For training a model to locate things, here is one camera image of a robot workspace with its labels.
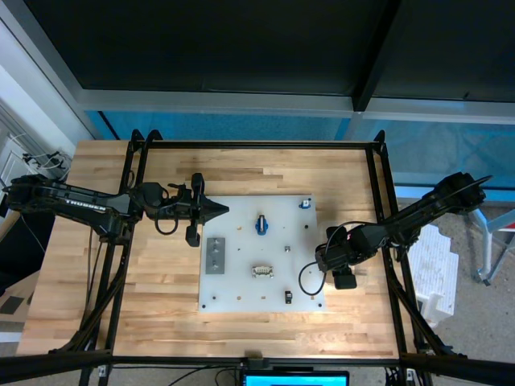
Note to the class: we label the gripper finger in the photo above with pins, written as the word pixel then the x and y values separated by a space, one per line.
pixel 211 214
pixel 211 204

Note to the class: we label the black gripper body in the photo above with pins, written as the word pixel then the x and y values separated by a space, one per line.
pixel 334 257
pixel 195 205

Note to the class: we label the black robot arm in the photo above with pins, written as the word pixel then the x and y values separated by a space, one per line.
pixel 422 205
pixel 84 205

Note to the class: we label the blue connector holder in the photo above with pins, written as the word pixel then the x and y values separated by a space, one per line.
pixel 261 226

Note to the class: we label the black connector block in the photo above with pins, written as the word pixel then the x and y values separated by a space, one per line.
pixel 288 296

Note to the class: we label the small blue white connector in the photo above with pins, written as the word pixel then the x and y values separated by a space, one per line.
pixel 304 204

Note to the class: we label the beige HAN10E base socket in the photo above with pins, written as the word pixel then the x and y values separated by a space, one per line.
pixel 263 271

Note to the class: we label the white taskboard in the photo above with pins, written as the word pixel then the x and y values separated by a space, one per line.
pixel 241 281

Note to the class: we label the grey metal plate with posts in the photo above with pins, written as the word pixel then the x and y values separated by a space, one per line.
pixel 215 261

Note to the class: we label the white foam packaging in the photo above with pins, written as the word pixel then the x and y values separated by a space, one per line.
pixel 434 273

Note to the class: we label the blue laptop screen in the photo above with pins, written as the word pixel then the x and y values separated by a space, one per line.
pixel 295 380

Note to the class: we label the grey metal stand legs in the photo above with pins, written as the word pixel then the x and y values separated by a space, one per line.
pixel 489 241

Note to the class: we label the black aluminium frame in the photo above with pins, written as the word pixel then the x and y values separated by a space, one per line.
pixel 257 144

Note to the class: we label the black table level camera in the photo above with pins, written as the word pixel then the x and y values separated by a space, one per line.
pixel 254 362

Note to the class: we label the black wall post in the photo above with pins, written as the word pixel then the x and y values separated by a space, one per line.
pixel 374 52

